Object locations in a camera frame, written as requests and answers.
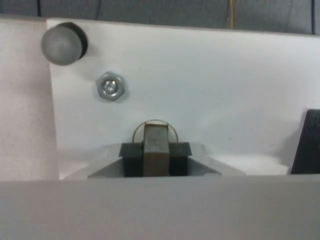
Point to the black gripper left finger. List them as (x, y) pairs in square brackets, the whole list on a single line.
[(131, 160)]

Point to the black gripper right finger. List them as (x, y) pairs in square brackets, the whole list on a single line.
[(178, 160)]

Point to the thick metal square peg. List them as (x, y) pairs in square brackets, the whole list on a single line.
[(156, 145)]

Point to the thick grey round peg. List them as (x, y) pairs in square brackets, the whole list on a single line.
[(60, 43)]

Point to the white task board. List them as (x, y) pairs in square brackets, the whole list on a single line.
[(200, 87)]

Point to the metal hex bolt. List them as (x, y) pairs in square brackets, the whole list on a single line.
[(110, 86)]

